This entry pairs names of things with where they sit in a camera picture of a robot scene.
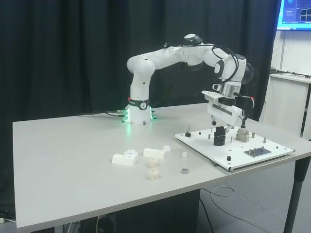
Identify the white small gear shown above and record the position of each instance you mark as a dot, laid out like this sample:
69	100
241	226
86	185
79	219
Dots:
184	154

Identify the metal BNC plug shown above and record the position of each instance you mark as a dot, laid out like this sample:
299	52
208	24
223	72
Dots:
209	136

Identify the white medium gear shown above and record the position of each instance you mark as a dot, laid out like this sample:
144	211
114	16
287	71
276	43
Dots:
166	148

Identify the white long holder block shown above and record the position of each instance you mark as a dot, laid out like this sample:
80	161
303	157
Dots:
153	153
124	159

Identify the white task board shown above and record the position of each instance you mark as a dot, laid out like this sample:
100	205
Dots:
199	145

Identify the black curtains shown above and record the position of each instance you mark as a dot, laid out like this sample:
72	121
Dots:
60	60

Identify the dark table leg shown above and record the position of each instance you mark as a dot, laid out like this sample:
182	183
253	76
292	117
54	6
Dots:
300	189

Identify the black D-SUB plug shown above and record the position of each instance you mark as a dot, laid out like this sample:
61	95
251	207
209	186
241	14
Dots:
219	138

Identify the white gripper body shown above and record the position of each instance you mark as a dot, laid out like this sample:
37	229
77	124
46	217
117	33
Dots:
226	114

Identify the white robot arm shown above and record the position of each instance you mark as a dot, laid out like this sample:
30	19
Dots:
141	97

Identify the metal plate with pegs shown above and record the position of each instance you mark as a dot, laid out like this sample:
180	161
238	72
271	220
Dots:
257	153

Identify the blue screen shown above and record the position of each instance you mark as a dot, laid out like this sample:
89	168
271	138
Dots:
295	14

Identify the white large gear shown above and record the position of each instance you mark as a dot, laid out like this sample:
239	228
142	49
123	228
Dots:
130	152

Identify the small white square holder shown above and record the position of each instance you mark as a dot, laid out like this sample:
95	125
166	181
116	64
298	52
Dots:
152	174

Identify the white cabinet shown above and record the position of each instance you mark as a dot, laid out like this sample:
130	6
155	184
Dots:
284	104

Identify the beige connector block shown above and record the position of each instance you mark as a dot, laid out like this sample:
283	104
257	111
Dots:
243	136

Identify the metal hex nut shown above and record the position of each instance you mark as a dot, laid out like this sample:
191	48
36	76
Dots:
184	170

